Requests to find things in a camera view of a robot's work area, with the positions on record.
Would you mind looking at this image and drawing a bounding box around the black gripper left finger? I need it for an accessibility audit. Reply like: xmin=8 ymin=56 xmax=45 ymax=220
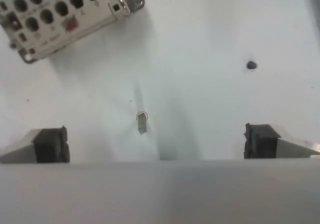
xmin=0 ymin=126 xmax=71 ymax=164

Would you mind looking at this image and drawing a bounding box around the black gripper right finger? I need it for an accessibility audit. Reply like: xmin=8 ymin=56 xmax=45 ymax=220
xmin=243 ymin=123 xmax=320 ymax=160

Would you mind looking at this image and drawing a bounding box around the metal square peg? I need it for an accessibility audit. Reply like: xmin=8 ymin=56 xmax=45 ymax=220
xmin=135 ymin=111 xmax=149 ymax=136

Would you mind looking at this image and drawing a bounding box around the white task board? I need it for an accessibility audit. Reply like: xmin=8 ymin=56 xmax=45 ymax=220
xmin=0 ymin=0 xmax=146 ymax=64

